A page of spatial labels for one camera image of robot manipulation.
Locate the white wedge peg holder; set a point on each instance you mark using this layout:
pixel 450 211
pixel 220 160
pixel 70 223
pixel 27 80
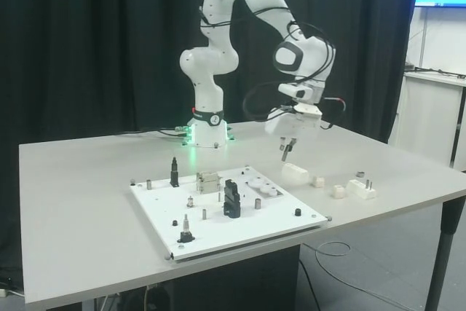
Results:
pixel 358 191

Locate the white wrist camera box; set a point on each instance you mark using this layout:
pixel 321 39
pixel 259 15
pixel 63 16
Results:
pixel 291 89

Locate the black controller cabinet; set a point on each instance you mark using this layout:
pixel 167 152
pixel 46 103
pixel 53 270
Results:
pixel 236 282

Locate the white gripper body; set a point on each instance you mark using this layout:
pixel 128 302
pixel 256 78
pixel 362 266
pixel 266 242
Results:
pixel 287 125

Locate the short metal peg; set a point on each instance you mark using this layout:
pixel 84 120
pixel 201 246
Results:
pixel 204 213
pixel 149 184

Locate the black USB plug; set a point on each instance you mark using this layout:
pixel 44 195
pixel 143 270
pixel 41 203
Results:
pixel 174 176

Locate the small white cube holder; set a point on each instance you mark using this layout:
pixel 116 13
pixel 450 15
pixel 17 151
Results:
pixel 338 192
pixel 318 181

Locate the black D-SUB plug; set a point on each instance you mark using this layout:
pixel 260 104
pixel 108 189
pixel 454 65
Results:
pixel 231 201

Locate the black table leg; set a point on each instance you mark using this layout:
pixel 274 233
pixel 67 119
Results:
pixel 442 252

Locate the white cabinet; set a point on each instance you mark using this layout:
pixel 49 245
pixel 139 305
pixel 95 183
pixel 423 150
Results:
pixel 429 114

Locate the white large gear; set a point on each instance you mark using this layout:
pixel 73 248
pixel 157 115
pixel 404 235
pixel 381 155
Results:
pixel 255 182

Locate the white task board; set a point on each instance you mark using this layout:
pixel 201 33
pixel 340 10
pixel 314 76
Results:
pixel 204 238

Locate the metal BNC plug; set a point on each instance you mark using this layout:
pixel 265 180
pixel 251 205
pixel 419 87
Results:
pixel 189 202

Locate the metal waterproof plug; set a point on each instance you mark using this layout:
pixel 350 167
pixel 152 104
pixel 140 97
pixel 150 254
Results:
pixel 185 229

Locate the long white peg holder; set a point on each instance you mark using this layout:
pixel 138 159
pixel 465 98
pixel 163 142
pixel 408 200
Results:
pixel 295 174

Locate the black curtain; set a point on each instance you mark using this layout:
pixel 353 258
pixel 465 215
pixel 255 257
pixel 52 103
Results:
pixel 73 52

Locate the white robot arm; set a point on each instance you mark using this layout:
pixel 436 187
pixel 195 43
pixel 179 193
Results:
pixel 211 70

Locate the flat white mounting plate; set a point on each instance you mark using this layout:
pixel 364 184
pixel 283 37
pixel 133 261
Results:
pixel 307 108

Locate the thick metal round peg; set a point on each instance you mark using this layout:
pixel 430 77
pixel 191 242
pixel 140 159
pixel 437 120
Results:
pixel 258 203

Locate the white medium gear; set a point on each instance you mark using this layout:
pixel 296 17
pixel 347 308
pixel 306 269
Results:
pixel 270 191

